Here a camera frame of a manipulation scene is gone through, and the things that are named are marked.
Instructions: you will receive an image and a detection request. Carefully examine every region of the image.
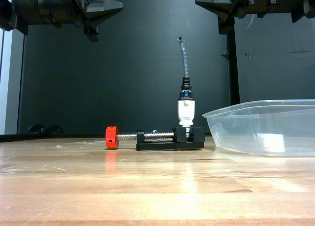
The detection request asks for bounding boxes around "black power plug braided cable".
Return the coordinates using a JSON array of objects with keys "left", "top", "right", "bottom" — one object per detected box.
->
[{"left": 175, "top": 35, "right": 193, "bottom": 101}]

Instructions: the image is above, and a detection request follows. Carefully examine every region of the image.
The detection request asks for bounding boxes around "white power receptacle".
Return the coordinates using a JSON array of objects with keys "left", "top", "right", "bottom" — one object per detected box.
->
[{"left": 176, "top": 99, "right": 197, "bottom": 139}]

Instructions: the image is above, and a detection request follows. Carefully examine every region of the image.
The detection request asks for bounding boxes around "black clamp with red knob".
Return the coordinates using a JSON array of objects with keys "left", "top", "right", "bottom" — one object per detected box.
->
[{"left": 105, "top": 125, "right": 205, "bottom": 152}]

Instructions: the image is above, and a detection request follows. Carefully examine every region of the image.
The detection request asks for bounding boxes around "clear plastic tub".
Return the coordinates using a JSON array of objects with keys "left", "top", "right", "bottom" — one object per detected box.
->
[{"left": 201, "top": 98, "right": 315, "bottom": 159}]

